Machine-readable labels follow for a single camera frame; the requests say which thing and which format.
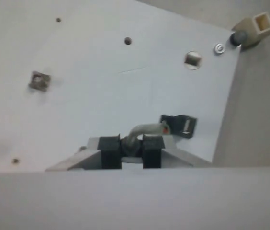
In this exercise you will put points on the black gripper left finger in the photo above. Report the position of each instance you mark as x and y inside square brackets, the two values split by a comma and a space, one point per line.
[109, 153]

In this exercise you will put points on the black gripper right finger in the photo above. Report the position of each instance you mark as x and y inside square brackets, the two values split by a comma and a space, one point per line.
[152, 154]

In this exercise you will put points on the white task board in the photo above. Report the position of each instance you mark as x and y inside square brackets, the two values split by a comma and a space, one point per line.
[101, 79]

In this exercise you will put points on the small white square holder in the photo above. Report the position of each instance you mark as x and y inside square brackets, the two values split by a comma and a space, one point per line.
[247, 26]

